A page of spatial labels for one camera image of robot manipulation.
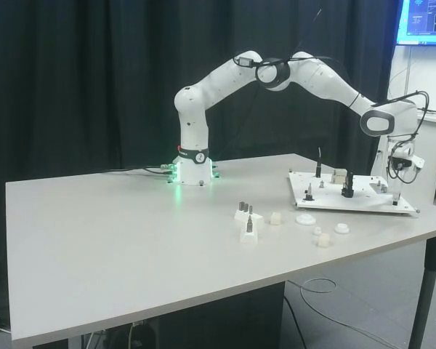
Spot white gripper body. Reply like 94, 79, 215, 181
387, 173, 403, 200

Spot black D-SUB plug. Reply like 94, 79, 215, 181
340, 169, 355, 200

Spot white task board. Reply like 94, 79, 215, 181
288, 167, 421, 219

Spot black table leg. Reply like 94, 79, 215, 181
409, 232, 436, 349

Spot white large gear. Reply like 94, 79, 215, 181
296, 213, 318, 227

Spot white peg holder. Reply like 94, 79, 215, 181
233, 209, 265, 223
238, 228, 263, 246

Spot blue screen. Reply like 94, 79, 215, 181
395, 0, 436, 47

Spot black control cabinet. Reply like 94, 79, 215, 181
103, 281, 286, 349

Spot black curtain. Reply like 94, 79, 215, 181
0, 0, 399, 324

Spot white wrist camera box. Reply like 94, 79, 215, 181
391, 145, 425, 171

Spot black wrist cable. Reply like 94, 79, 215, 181
370, 90, 432, 182

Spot grey floor cable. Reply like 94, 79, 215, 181
299, 278, 415, 349

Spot black floor cable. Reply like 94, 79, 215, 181
283, 296, 315, 349

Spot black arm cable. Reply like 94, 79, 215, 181
233, 53, 337, 70

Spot black base cable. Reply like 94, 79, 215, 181
107, 164, 179, 176

